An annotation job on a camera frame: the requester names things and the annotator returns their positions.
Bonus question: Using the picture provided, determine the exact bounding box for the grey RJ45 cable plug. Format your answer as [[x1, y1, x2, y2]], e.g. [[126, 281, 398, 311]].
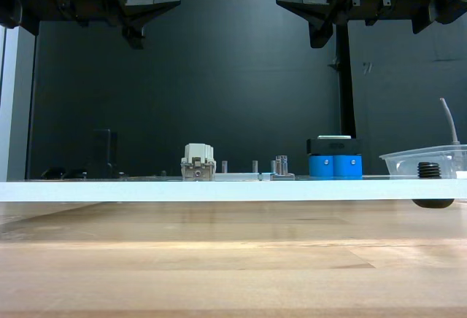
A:
[[439, 97, 467, 162]]

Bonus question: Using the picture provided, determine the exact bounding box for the beige connector housing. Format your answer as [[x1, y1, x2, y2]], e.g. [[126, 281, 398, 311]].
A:
[[180, 143, 217, 181]]

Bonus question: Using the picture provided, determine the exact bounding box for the small metal connector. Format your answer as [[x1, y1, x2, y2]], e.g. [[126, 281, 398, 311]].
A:
[[270, 154, 296, 182]]

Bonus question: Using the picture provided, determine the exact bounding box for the black room column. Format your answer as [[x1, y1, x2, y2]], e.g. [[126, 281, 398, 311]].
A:
[[329, 24, 358, 139]]

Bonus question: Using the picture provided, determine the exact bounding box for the clear plastic tub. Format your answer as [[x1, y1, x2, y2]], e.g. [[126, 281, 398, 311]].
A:
[[378, 143, 467, 179]]

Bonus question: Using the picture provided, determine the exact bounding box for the clear block with metal pins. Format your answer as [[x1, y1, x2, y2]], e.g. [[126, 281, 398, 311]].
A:
[[215, 160, 277, 182]]

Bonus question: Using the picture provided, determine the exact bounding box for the black set screw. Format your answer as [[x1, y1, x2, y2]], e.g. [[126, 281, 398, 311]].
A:
[[417, 161, 441, 179]]

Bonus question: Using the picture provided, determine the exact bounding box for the white task board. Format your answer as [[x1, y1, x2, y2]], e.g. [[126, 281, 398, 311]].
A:
[[0, 181, 467, 202]]

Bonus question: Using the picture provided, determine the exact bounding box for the black rubber board foot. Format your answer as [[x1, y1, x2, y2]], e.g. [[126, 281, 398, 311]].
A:
[[412, 198, 455, 209]]

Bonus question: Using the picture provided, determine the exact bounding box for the black socket mount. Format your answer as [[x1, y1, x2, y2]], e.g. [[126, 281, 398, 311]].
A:
[[87, 128, 120, 179]]

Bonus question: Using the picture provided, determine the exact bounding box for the blue and black connector mount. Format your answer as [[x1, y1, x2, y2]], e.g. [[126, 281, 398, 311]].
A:
[[306, 135, 364, 179]]

